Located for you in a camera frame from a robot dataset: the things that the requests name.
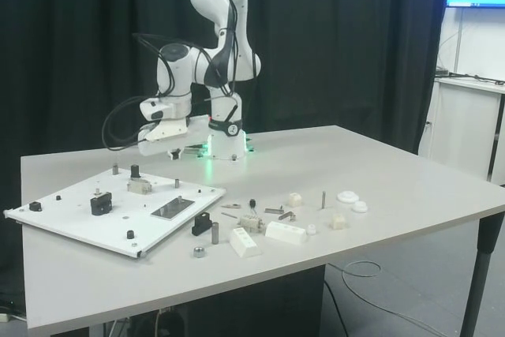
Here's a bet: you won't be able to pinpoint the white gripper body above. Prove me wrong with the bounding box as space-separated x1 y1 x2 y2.
137 118 210 157

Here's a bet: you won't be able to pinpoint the black block plug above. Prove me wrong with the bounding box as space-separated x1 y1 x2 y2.
192 214 211 237

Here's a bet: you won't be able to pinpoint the beige connector plug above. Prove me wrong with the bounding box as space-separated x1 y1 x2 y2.
235 215 260 230

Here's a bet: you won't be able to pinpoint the white task board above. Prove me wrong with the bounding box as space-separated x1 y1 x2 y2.
2 164 226 260

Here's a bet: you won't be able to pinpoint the white long holder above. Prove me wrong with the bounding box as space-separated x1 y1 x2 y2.
228 227 264 258
264 221 309 244

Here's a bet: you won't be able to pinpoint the black curtain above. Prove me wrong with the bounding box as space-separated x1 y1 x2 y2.
0 0 455 212

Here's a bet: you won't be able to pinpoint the white cabinet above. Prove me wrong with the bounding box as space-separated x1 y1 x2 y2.
417 76 505 188

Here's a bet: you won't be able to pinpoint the black table leg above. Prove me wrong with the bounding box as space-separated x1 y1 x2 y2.
459 210 505 337

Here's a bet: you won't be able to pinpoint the black cable bundle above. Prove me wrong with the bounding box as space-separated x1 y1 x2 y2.
101 0 242 152

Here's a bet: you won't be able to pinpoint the grey floor cable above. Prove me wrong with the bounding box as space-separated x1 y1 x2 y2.
325 260 462 337

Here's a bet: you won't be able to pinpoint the black cables on cabinet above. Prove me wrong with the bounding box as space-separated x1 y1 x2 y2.
435 69 505 86

